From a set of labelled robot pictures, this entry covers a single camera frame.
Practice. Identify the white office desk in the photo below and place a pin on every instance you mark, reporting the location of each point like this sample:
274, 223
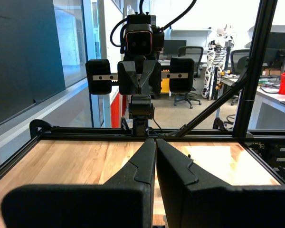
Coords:
255, 111

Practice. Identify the white lattice humanoid figure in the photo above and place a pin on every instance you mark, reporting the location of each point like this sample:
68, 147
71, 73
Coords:
220, 42

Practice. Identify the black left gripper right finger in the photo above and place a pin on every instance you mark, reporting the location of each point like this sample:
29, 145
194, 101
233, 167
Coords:
216, 204

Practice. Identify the white partition with red base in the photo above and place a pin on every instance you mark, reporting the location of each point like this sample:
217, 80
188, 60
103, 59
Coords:
115, 109

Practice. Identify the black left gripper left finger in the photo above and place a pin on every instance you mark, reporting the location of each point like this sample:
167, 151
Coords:
85, 204

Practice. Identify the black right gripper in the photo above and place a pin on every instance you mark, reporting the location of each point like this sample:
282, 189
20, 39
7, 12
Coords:
98, 71

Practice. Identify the black metal frame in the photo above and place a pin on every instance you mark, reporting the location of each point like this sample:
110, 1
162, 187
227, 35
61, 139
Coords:
85, 133

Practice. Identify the black mesh office chair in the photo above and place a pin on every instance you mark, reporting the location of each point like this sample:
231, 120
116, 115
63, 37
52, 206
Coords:
238, 61
199, 64

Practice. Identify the black box with white labels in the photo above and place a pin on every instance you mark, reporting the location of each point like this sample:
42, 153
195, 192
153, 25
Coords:
270, 154

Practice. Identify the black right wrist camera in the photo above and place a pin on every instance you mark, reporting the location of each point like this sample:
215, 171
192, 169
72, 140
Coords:
139, 40

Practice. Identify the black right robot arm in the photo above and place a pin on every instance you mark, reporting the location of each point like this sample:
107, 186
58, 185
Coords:
141, 111

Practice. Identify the black computer monitor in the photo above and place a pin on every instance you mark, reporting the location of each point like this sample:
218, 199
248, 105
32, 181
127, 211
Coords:
280, 45
175, 47

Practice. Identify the yellow drawer cabinet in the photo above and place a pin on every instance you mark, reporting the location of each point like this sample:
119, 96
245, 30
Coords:
165, 86

